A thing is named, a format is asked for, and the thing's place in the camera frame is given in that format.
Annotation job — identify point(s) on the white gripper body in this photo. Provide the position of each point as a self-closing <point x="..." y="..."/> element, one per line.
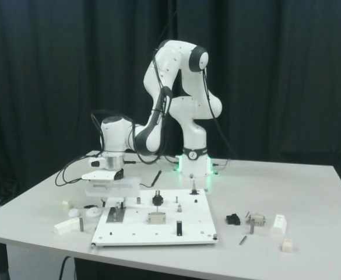
<point x="112" y="189"/>

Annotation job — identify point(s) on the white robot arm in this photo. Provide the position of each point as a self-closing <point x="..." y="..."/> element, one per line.
<point x="193" y="128"/>

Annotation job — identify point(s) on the white large gear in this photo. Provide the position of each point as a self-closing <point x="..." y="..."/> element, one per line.
<point x="94" y="213"/>

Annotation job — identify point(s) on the white medium gear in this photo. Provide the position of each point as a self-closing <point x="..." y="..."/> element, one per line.
<point x="74" y="213"/>

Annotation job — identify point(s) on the flat white mounting plate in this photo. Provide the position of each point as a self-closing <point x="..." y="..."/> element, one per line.
<point x="98" y="175"/>

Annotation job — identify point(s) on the metal round peg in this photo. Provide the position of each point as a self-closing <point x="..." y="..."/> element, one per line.
<point x="81" y="224"/>

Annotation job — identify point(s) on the small white block holder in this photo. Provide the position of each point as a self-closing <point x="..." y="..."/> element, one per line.
<point x="67" y="204"/>

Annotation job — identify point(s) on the black round plug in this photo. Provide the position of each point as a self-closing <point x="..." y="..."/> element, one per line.
<point x="157" y="199"/>

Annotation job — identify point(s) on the long white peg holder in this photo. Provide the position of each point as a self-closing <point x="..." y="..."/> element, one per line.
<point x="65" y="227"/>

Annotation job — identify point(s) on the white task board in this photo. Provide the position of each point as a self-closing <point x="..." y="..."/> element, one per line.
<point x="158" y="233"/>

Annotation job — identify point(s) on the metal bolt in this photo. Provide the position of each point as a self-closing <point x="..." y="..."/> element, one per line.
<point x="193" y="186"/>

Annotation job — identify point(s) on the thin metal peg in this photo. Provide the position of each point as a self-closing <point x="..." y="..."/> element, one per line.
<point x="243" y="239"/>

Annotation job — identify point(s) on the black curtain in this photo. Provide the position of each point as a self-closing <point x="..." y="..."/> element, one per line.
<point x="42" y="73"/>

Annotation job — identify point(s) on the white holder with holes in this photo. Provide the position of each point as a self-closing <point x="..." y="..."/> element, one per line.
<point x="278" y="224"/>

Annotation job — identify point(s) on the small white cube holder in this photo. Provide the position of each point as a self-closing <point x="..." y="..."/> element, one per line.
<point x="286" y="245"/>

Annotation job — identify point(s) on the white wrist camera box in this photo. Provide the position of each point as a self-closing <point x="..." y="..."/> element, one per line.
<point x="96" y="162"/>

